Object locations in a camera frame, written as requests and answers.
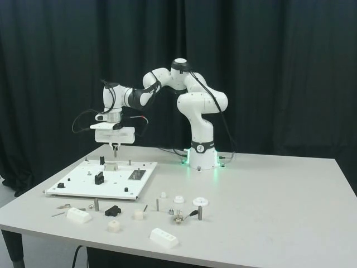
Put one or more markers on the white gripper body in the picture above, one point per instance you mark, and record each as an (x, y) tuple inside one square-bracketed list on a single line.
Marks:
[(115, 134)]

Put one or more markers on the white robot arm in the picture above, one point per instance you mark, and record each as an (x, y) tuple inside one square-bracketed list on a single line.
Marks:
[(195, 111)]

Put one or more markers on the metal round peg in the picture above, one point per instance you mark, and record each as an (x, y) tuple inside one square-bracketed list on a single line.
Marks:
[(96, 204), (199, 212)]

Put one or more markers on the white peg holder block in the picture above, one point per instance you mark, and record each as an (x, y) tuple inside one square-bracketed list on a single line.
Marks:
[(164, 237), (79, 215)]

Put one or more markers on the white task board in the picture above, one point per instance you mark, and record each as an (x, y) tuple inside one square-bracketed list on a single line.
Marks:
[(103, 178)]

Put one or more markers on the black D-SUB plug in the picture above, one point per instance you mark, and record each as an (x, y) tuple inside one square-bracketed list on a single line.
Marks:
[(113, 210)]

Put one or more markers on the small white round holder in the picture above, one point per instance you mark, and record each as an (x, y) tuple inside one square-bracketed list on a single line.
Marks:
[(138, 214)]

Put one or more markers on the small white cube holder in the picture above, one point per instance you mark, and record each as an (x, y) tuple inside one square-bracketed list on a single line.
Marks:
[(115, 226)]

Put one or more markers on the white medium gear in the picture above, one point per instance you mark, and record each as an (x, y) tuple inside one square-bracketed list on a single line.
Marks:
[(178, 200)]

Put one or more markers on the white large gear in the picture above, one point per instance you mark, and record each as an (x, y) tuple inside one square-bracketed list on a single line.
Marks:
[(201, 201)]

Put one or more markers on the black table leg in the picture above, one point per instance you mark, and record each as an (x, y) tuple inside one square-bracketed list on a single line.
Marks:
[(11, 245)]

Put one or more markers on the black curtain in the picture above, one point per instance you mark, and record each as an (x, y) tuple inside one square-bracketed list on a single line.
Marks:
[(279, 69)]

